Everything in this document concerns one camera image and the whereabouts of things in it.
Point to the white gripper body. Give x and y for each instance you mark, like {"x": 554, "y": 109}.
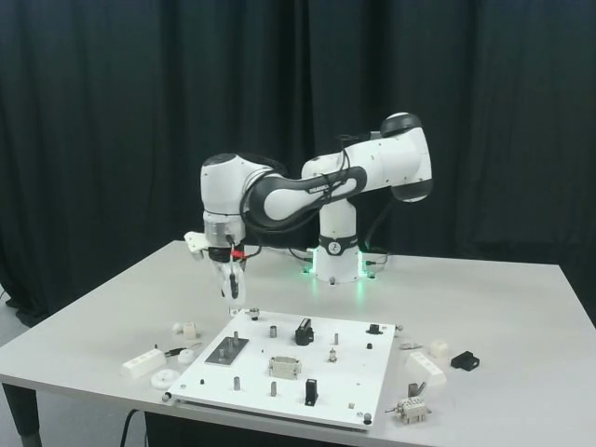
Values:
{"x": 221, "y": 275}

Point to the thick metal round peg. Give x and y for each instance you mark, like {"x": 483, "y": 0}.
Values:
{"x": 273, "y": 331}
{"x": 238, "y": 384}

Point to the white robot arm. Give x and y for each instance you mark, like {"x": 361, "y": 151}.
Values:
{"x": 372, "y": 163}

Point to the long white peg holder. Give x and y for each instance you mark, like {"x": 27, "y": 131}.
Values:
{"x": 142, "y": 365}
{"x": 424, "y": 370}

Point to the thin black rod, red tag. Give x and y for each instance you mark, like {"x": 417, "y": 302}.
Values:
{"x": 234, "y": 285}

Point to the small white cube holder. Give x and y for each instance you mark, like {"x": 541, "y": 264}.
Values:
{"x": 439, "y": 349}
{"x": 189, "y": 330}

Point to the white small gear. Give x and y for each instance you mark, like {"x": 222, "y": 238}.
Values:
{"x": 177, "y": 328}

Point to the white medium gear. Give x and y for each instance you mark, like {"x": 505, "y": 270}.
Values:
{"x": 186, "y": 358}

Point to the black USB plug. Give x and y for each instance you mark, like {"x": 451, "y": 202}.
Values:
{"x": 175, "y": 352}

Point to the white task board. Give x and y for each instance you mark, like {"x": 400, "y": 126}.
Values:
{"x": 298, "y": 377}

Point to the white large gear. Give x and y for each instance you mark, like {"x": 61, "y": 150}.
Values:
{"x": 160, "y": 378}

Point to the metal BNC plug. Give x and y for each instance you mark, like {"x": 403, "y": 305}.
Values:
{"x": 332, "y": 355}

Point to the small grey Ethernet plug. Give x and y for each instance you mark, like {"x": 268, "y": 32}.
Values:
{"x": 412, "y": 345}

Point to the black curtain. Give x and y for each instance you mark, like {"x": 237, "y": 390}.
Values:
{"x": 139, "y": 93}

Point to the beige waterproof plug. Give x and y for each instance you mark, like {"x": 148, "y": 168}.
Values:
{"x": 412, "y": 405}

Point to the black D-SUB plug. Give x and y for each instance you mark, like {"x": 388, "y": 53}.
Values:
{"x": 464, "y": 361}

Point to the dark table leg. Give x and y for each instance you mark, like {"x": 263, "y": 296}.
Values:
{"x": 21, "y": 414}

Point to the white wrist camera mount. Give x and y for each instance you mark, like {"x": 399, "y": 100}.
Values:
{"x": 194, "y": 241}

